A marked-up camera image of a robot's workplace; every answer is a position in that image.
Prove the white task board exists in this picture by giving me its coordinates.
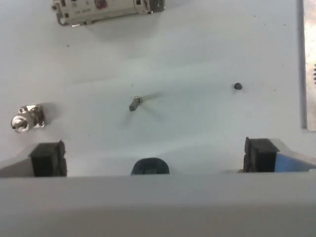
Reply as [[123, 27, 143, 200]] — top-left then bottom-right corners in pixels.
[[0, 0, 309, 178]]

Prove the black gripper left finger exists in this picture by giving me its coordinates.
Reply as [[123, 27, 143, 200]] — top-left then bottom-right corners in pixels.
[[0, 140, 68, 178]]

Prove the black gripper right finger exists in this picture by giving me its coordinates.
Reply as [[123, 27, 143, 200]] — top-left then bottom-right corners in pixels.
[[242, 136, 316, 173]]

